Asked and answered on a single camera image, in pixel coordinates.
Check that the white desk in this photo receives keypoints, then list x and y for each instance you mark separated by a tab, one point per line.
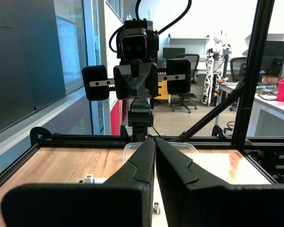
269	106

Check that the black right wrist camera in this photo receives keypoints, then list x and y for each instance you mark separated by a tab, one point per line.
133	45

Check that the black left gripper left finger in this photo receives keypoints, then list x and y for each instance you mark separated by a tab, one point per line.
85	205

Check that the yellow cabinet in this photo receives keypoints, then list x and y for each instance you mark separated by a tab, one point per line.
163	93

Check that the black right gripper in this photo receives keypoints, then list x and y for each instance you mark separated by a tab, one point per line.
94	73

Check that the red cabinet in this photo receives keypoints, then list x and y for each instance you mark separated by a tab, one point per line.
114	118

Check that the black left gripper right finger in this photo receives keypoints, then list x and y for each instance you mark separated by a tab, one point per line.
227	208

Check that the black aluminium frame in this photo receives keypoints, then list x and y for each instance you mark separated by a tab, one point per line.
252	71

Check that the black office chair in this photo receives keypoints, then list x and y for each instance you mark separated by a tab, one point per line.
187	95
236	68

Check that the white robot figure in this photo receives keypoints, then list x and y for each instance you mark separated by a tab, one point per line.
209	80

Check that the small black metal screw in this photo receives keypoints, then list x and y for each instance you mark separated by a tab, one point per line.
156	208

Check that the white wall shelf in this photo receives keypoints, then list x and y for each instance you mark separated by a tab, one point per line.
191	42

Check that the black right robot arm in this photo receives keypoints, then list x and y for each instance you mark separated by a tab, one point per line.
140	118

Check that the black computer monitor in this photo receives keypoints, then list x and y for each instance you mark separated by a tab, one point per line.
174	53
277	54

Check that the small blue white connector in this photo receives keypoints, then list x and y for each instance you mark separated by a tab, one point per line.
88	177

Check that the clear plastic tub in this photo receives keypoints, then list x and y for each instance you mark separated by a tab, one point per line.
130	152

